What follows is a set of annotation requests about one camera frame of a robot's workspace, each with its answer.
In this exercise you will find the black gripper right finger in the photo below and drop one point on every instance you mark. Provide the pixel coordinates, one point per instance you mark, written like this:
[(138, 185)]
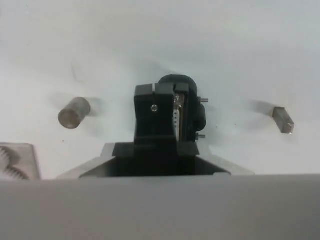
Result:
[(188, 156)]

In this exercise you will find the white medium gear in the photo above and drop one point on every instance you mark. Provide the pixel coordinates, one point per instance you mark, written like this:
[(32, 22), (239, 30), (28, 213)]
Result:
[(12, 173)]

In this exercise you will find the black D-SUB plug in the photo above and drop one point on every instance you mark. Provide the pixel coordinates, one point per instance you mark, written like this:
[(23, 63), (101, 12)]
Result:
[(160, 112)]

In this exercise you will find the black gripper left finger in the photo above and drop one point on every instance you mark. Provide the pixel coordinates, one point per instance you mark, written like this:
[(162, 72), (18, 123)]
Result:
[(120, 156)]

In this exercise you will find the metal round peg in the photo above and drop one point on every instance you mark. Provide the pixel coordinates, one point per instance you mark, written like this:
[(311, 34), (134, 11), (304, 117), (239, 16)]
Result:
[(73, 113)]

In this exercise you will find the white small gear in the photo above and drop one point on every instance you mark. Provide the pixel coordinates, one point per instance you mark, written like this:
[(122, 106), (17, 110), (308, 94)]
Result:
[(5, 155)]

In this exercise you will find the metal square peg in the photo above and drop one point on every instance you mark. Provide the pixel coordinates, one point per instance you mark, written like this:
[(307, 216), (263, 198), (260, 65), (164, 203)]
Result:
[(283, 119)]

